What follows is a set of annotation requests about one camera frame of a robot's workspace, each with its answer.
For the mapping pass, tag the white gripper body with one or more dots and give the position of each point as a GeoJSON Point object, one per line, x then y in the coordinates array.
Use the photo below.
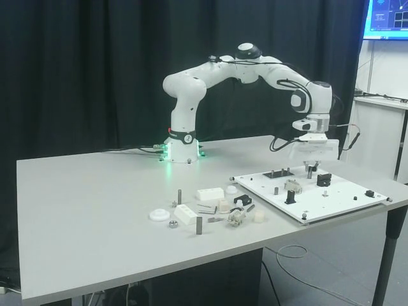
{"type": "Point", "coordinates": [315, 151]}

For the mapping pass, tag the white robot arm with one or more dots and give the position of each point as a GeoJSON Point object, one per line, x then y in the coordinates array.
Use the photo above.
{"type": "Point", "coordinates": [185, 92]}

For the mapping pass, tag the short dark round peg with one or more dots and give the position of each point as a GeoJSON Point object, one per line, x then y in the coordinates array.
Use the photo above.
{"type": "Point", "coordinates": [251, 207]}

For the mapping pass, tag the white peg holder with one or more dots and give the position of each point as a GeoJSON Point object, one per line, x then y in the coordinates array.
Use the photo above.
{"type": "Point", "coordinates": [210, 193]}
{"type": "Point", "coordinates": [185, 214]}

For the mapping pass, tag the flat metal square peg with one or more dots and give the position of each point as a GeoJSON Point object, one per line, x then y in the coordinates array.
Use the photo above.
{"type": "Point", "coordinates": [215, 220]}

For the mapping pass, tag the thin metal peg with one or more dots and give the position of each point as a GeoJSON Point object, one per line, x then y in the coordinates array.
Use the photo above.
{"type": "Point", "coordinates": [204, 206]}
{"type": "Point", "coordinates": [208, 210]}

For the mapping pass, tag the tall metal square peg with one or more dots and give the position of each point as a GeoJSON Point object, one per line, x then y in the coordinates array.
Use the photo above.
{"type": "Point", "coordinates": [199, 225]}

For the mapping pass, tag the tall metal round peg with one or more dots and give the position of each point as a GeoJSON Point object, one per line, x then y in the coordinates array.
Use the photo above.
{"type": "Point", "coordinates": [179, 197]}

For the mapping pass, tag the flat white mounting plate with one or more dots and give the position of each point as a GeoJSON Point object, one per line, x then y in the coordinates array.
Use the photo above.
{"type": "Point", "coordinates": [314, 137]}

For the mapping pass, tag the white task board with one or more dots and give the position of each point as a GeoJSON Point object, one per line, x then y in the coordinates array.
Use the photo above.
{"type": "Point", "coordinates": [338, 194]}

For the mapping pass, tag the white cabinet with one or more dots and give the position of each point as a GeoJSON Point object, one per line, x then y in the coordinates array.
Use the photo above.
{"type": "Point", "coordinates": [379, 150]}

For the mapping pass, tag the white medium gear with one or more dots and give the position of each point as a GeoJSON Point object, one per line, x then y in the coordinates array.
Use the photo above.
{"type": "Point", "coordinates": [259, 217]}

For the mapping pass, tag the black plug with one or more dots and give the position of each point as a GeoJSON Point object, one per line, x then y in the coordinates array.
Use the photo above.
{"type": "Point", "coordinates": [242, 200]}

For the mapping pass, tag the white block holder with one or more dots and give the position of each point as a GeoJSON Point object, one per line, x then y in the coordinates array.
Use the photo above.
{"type": "Point", "coordinates": [223, 206]}

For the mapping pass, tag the black table leg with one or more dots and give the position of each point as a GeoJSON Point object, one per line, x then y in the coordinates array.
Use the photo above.
{"type": "Point", "coordinates": [390, 255]}

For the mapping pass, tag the small metal bolt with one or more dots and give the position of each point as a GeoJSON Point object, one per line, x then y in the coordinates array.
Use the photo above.
{"type": "Point", "coordinates": [174, 203]}

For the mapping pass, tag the metal hex nut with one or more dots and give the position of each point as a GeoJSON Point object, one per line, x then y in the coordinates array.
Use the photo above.
{"type": "Point", "coordinates": [173, 224]}

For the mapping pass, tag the blue screen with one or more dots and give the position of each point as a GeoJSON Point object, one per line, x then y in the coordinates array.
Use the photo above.
{"type": "Point", "coordinates": [387, 19]}

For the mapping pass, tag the white large gear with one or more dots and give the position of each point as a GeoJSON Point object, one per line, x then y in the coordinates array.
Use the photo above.
{"type": "Point", "coordinates": [158, 215]}

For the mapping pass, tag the black curtain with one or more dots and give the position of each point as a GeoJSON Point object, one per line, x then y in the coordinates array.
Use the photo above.
{"type": "Point", "coordinates": [79, 79]}

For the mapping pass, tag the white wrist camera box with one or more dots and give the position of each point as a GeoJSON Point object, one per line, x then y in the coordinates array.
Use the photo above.
{"type": "Point", "coordinates": [301, 125]}

